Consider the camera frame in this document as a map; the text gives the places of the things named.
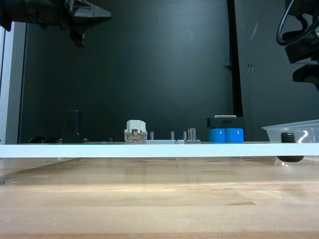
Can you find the short steel peg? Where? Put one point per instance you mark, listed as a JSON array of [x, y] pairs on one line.
[[152, 135], [172, 135], [185, 135]]

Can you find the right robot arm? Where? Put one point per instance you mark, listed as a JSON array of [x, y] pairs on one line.
[[307, 10]]

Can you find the white task board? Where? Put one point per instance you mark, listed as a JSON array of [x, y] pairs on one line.
[[149, 150]]

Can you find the black block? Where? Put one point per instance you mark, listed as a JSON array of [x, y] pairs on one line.
[[219, 122]]

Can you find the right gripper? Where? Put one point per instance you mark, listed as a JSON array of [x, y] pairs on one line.
[[302, 51]]

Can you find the black frame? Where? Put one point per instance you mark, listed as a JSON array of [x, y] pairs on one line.
[[235, 62]]

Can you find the blue socket block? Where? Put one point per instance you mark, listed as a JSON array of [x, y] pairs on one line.
[[234, 136], [216, 136]]

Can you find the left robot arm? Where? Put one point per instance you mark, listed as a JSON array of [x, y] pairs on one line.
[[30, 10]]

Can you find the beige many-pin connector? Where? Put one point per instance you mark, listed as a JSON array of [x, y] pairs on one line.
[[134, 130]]

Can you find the black upright fitting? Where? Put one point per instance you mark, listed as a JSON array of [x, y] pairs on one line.
[[72, 124]]

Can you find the black threaded stud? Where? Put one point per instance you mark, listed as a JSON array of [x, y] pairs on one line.
[[288, 137]]

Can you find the clear plastic container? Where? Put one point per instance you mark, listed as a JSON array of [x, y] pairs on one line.
[[306, 129]]

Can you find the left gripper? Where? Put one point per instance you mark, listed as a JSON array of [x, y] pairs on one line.
[[74, 32]]

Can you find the thick steel peg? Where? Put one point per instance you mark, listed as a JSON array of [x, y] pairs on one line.
[[192, 134]]

